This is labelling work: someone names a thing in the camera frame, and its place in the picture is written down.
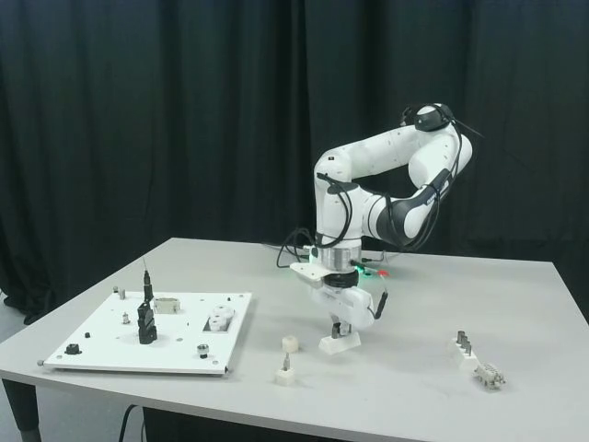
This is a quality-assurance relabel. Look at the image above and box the white wide peg holder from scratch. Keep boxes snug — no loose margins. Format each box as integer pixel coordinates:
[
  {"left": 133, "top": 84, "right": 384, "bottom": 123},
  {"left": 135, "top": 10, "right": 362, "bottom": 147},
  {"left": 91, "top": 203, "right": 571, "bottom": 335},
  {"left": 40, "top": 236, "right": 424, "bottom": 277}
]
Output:
[{"left": 319, "top": 334, "right": 361, "bottom": 355}]

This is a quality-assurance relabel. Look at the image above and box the grey metal connector housing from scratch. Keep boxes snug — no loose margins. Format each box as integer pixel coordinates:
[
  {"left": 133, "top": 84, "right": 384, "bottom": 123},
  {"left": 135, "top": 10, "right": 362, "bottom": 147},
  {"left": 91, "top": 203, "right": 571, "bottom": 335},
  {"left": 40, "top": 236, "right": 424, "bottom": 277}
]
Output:
[{"left": 473, "top": 362, "right": 507, "bottom": 383}]

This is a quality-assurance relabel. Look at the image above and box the black floor cable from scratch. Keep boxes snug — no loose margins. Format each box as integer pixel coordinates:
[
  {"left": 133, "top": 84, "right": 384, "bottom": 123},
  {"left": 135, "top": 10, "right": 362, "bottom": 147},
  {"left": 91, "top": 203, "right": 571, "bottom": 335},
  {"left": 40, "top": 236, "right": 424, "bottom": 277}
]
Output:
[{"left": 119, "top": 403, "right": 144, "bottom": 442}]

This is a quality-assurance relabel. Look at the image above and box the black table leg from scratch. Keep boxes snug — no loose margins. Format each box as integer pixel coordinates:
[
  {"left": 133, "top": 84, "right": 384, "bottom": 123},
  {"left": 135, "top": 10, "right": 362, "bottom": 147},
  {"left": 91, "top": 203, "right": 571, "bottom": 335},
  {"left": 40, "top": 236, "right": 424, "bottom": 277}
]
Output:
[{"left": 2, "top": 379, "right": 40, "bottom": 442}]

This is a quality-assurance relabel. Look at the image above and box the black cable at arm foot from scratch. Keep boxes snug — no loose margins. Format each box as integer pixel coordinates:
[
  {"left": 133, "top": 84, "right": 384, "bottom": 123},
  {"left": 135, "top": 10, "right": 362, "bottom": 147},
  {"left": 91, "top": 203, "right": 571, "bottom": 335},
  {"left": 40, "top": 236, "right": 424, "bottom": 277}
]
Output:
[{"left": 274, "top": 227, "right": 324, "bottom": 271}]

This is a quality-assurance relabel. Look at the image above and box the thin black rod on wire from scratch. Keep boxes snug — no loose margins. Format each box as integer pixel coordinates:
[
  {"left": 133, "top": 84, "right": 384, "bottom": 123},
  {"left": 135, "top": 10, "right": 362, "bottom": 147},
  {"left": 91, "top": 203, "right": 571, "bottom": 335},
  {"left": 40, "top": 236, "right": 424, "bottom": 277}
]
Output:
[{"left": 373, "top": 269, "right": 391, "bottom": 320}]

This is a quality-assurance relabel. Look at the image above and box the black waterproof plug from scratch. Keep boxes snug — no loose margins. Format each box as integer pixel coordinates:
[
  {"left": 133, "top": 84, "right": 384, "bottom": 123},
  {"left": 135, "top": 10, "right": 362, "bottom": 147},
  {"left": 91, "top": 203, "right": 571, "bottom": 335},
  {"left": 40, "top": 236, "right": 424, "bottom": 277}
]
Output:
[{"left": 141, "top": 260, "right": 154, "bottom": 308}]

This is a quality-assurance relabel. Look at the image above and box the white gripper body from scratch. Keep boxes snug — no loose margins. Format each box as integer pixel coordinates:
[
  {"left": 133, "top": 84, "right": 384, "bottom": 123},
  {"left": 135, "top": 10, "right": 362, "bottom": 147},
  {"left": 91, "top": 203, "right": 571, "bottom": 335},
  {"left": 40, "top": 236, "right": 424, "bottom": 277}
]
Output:
[{"left": 310, "top": 284, "right": 375, "bottom": 330}]

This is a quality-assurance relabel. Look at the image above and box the black curtain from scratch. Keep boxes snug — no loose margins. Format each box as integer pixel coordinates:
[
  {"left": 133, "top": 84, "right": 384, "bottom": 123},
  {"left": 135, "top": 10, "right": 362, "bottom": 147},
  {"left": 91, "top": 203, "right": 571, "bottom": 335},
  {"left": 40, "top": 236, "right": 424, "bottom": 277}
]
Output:
[{"left": 0, "top": 0, "right": 589, "bottom": 323}]

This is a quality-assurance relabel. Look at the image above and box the white task board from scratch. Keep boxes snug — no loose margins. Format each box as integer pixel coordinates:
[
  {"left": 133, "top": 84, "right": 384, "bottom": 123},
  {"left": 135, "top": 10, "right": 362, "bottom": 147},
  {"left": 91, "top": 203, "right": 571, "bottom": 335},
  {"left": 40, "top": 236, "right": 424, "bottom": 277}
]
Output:
[{"left": 39, "top": 289, "right": 253, "bottom": 378}]

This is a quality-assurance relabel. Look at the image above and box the black under-table cabinet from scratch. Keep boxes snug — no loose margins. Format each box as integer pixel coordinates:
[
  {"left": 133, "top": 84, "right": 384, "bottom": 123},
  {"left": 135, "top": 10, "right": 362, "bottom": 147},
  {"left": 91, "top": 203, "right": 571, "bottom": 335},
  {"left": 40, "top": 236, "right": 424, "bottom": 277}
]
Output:
[{"left": 142, "top": 406, "right": 464, "bottom": 442}]

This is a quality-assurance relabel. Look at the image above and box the white long peg holder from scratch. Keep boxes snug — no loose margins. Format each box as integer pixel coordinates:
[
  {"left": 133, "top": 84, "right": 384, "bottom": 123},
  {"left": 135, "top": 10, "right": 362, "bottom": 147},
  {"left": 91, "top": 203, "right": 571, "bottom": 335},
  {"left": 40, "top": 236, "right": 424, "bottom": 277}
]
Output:
[{"left": 449, "top": 343, "right": 476, "bottom": 370}]

